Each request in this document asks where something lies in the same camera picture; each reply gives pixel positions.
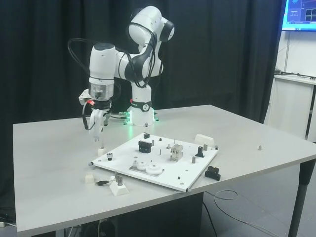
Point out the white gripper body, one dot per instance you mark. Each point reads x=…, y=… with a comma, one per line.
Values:
x=98, y=123

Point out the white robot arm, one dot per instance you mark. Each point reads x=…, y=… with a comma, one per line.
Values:
x=102, y=61

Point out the small white round holder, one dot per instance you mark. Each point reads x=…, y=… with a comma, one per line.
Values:
x=101, y=151

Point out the metal large round peg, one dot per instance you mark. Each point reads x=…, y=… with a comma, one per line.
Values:
x=120, y=182

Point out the white three-hole peg holder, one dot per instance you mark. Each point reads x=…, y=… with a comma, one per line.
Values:
x=119, y=190

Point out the metal BNC plug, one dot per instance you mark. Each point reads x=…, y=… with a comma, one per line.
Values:
x=109, y=156

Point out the small white cube holder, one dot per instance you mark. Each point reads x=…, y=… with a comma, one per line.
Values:
x=89, y=178

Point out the white small gear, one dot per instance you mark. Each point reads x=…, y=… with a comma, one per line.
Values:
x=135, y=165

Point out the white medium gear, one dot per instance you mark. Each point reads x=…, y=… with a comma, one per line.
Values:
x=141, y=167

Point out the white large gear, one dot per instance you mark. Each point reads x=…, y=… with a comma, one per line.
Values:
x=154, y=170

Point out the white task board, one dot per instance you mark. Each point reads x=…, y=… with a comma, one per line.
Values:
x=170, y=172

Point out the black box under table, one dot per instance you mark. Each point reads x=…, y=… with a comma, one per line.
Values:
x=158, y=217

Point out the long white holder block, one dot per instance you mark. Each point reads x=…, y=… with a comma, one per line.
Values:
x=204, y=140

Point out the black curtains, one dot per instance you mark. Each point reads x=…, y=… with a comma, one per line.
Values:
x=37, y=37

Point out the black D-SUB plug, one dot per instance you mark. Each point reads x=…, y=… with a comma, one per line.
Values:
x=212, y=173

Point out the small metal bolt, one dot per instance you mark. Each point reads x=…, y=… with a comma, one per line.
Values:
x=259, y=147

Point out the white cabinet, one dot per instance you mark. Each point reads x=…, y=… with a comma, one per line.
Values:
x=288, y=106

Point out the black table leg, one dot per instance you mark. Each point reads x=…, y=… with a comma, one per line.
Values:
x=300, y=197

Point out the blue screen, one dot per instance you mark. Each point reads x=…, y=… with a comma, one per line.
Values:
x=300, y=14

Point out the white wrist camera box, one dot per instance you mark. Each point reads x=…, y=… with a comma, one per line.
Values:
x=84, y=96

